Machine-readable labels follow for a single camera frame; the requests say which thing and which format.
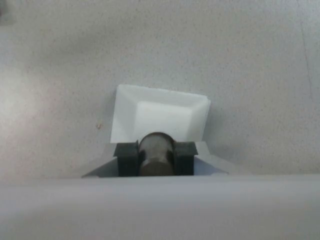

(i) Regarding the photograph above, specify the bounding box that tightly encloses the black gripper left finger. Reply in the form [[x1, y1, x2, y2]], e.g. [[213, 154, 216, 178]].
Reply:
[[81, 140, 140, 179]]

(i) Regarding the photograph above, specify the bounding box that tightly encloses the metal round peg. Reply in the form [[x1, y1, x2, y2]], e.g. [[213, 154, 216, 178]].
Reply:
[[138, 131, 177, 177]]

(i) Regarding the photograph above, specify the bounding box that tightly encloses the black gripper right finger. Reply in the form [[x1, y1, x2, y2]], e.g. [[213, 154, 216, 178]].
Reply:
[[174, 140, 230, 177]]

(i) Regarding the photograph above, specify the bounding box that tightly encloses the white peg holder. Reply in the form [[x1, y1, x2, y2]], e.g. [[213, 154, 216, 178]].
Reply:
[[109, 84, 212, 145]]

